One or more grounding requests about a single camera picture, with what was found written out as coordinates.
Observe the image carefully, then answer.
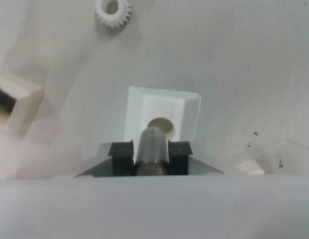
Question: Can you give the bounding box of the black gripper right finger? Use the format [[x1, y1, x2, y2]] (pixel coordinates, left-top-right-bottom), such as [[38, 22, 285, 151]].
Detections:
[[168, 140, 225, 176]]

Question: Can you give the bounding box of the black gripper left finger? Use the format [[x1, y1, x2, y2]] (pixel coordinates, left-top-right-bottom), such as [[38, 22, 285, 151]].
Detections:
[[76, 139, 135, 178]]

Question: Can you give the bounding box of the metal round peg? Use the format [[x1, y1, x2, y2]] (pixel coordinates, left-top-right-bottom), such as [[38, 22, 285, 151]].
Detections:
[[133, 127, 170, 176]]

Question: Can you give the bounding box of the white round peg holder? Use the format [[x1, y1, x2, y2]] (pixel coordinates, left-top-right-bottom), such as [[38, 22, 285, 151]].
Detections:
[[124, 86, 202, 150]]

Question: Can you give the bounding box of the white small block holder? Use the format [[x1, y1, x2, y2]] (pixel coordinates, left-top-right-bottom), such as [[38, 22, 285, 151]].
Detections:
[[233, 160, 265, 175]]

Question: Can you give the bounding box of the white small plug holder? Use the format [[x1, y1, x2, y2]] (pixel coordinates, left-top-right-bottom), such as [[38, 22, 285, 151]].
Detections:
[[0, 73, 44, 136]]

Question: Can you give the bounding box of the white small gear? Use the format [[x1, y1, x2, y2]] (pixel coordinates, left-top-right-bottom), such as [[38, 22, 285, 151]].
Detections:
[[94, 0, 133, 29]]

